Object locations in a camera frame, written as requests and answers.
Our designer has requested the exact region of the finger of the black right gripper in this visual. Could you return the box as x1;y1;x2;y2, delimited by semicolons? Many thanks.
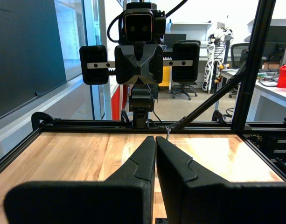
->
114;45;140;84
140;45;164;84

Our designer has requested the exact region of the white desk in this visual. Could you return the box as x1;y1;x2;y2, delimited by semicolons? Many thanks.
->
221;69;286;123

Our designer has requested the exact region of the black mesh office chair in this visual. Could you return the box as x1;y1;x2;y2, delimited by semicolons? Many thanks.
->
228;42;251;98

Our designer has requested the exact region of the white lattice robot structure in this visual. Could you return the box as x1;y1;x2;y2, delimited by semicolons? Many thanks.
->
202;21;236;93

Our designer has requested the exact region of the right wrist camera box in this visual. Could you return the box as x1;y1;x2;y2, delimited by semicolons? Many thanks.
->
123;8;155;44

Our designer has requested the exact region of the red panel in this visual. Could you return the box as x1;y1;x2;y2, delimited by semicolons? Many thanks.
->
111;83;129;121

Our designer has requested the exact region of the black aluminium table frame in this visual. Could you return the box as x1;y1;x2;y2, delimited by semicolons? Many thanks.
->
0;0;286;182

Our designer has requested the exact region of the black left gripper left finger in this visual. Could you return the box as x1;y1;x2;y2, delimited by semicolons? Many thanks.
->
4;136;156;224

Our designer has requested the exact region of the large dark monitor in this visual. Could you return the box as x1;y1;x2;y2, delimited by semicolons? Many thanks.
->
261;25;286;70

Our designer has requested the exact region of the black control box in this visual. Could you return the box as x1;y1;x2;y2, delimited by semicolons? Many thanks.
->
246;134;286;182

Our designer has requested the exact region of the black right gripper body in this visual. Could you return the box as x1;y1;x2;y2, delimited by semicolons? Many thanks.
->
79;42;201;85

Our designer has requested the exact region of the black curved frame bracket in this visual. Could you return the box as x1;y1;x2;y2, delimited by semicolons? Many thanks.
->
212;110;227;122
31;112;54;124

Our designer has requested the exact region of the red plastic cup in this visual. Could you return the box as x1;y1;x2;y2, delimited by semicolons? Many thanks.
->
277;64;286;89

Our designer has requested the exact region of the small dark monitor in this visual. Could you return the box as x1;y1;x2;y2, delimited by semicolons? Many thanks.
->
163;34;187;47

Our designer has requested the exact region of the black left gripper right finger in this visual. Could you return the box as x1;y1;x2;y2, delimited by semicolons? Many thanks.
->
156;136;286;224

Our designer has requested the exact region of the yellow cabinet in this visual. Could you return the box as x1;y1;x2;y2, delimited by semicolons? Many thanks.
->
160;66;173;87

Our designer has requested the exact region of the black right arm cable loop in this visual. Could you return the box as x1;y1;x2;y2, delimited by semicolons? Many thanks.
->
107;13;125;43

